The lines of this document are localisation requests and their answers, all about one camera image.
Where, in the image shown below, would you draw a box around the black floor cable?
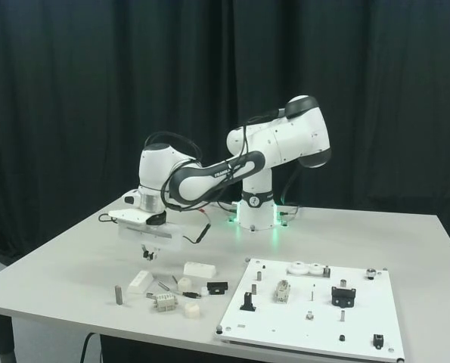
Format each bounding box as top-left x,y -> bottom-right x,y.
81,322 -> 101,363

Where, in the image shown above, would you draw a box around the white large gear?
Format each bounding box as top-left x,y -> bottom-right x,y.
287,262 -> 309,278

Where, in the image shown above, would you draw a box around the beige waterproof plug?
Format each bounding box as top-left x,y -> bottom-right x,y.
147,293 -> 173,313

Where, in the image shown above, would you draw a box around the black plug holder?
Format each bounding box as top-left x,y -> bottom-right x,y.
206,281 -> 230,296

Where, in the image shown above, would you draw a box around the white task board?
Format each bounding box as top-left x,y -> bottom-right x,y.
213,258 -> 406,355

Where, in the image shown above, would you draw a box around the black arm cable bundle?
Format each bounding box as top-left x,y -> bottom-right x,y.
144,111 -> 286,213

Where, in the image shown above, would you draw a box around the black base cables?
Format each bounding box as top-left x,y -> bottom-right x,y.
279,205 -> 302,228

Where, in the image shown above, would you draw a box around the white peg holder with holes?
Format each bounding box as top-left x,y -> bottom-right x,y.
182,260 -> 219,278
127,270 -> 156,295

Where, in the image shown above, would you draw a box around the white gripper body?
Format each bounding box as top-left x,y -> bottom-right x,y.
117,222 -> 183,253

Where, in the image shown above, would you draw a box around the thin black rod on wire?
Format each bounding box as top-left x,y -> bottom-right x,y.
182,222 -> 213,244

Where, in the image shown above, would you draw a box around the black curtain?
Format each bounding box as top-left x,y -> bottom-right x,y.
0,0 -> 450,253

